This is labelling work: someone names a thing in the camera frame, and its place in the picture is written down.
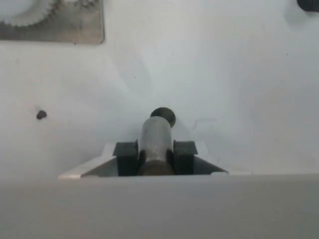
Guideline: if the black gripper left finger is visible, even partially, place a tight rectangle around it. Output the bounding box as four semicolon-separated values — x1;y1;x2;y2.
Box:
58;140;142;179

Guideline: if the black plug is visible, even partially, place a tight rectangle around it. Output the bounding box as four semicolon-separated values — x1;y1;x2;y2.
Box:
297;0;319;11

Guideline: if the white task board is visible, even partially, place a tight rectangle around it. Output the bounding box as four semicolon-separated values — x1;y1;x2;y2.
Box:
0;0;319;178

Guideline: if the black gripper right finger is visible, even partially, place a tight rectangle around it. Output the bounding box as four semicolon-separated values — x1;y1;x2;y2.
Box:
171;139;229;176

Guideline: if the metal round peg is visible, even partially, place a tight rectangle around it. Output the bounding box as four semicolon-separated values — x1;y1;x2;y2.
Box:
136;117;175;176

